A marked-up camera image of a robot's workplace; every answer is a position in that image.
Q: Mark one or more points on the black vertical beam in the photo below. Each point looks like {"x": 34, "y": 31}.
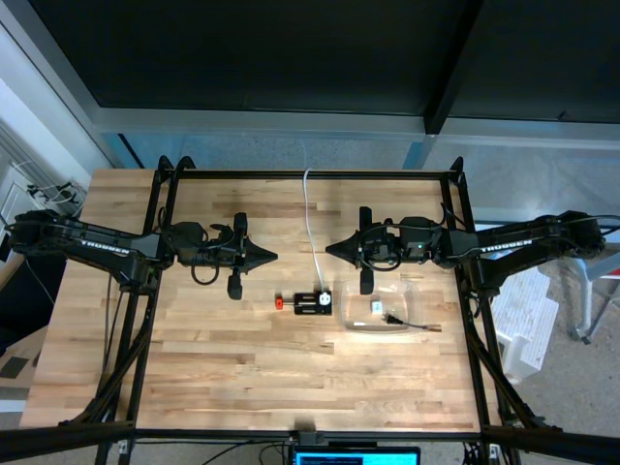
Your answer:
{"x": 450, "y": 72}

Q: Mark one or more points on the laptop screen with blue edge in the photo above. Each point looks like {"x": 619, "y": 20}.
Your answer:
{"x": 353, "y": 457}

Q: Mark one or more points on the curved black frame bracket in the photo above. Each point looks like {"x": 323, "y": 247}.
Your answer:
{"x": 457, "y": 165}
{"x": 186, "y": 162}
{"x": 164, "y": 164}

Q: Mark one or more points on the gray metal stand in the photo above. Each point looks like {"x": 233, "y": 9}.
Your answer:
{"x": 587, "y": 295}

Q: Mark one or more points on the small white block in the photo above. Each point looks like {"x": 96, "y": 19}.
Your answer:
{"x": 376, "y": 306}

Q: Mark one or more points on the black metal frame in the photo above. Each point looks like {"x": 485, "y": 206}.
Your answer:
{"x": 378, "y": 174}

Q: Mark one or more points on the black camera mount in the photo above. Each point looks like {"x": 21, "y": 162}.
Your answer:
{"x": 306, "y": 438}

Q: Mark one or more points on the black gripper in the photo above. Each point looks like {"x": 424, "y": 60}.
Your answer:
{"x": 238, "y": 257}
{"x": 366, "y": 261}

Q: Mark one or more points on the brown cardboard box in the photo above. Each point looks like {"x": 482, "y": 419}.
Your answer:
{"x": 29, "y": 339}

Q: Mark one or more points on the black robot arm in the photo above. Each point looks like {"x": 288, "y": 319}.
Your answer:
{"x": 504, "y": 247}
{"x": 104, "y": 247}

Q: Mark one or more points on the white plastic step stool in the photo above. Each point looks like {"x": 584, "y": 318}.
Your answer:
{"x": 525, "y": 329}

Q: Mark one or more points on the clear plastic tub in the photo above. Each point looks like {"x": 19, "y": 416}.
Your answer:
{"x": 358, "y": 310}

